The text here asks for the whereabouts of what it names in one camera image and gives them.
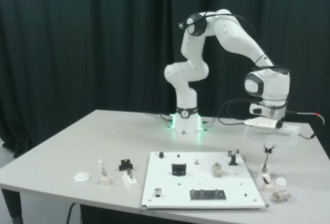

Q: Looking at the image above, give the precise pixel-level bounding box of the black table leg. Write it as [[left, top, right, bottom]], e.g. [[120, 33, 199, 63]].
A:
[[2, 189, 21, 224]]

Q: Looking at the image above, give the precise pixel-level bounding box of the white task board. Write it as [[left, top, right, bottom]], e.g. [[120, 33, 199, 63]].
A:
[[141, 151, 267, 209]]

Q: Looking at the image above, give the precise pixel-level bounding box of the white plug holder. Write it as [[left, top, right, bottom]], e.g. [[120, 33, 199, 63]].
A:
[[258, 177, 274, 191]]

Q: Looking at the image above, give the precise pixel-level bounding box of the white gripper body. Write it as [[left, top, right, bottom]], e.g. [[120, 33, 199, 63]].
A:
[[243, 125, 300, 145]]

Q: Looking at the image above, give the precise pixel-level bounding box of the black D-SUB plug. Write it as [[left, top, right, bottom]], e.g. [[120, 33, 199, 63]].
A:
[[118, 159, 137, 172]]

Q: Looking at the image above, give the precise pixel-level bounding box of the white large gear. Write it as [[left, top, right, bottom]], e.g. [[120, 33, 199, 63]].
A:
[[73, 172, 90, 183]]

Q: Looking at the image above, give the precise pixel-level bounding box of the black curtain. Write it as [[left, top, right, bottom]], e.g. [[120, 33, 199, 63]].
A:
[[0, 0, 330, 159]]

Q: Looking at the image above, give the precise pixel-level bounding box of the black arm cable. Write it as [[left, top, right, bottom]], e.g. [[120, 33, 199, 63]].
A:
[[177, 12, 287, 126]]

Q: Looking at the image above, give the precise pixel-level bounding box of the black foot cable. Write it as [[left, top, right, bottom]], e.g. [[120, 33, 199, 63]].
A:
[[144, 112, 173, 122]]

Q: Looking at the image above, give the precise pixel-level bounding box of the long white peg holder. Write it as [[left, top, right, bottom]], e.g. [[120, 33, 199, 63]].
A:
[[121, 171, 140, 190]]

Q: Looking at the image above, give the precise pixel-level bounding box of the black floor cable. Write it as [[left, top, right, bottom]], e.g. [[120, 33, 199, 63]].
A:
[[66, 202, 81, 224]]

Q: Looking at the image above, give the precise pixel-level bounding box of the beige metal plug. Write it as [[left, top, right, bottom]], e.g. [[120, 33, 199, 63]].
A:
[[270, 189, 292, 204]]

